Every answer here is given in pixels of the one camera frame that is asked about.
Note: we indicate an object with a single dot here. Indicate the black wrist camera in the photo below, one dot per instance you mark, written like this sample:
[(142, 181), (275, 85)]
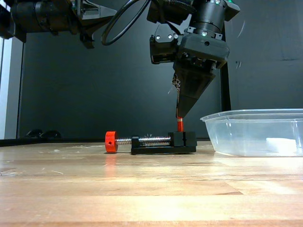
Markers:
[(163, 49)]

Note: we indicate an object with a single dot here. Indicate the white foam block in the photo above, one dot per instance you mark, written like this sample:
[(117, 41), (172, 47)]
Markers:
[(280, 144)]

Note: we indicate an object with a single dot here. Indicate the clear plastic tub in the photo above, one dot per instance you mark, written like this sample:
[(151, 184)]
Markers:
[(213, 134)]

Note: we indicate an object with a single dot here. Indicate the threaded screw with red knob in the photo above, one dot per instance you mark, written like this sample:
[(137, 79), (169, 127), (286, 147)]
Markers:
[(110, 142)]

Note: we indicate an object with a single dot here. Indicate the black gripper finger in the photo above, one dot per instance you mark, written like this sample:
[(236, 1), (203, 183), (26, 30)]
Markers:
[(104, 11), (97, 23), (194, 80), (177, 89)]

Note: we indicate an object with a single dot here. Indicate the black frame post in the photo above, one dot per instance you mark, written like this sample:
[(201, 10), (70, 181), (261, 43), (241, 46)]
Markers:
[(226, 94)]

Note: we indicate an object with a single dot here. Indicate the black clamp body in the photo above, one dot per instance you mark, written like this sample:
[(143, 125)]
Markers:
[(184, 142)]

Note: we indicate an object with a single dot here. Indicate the black frame corner bracket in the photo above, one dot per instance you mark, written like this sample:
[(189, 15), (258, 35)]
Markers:
[(52, 134), (34, 134)]

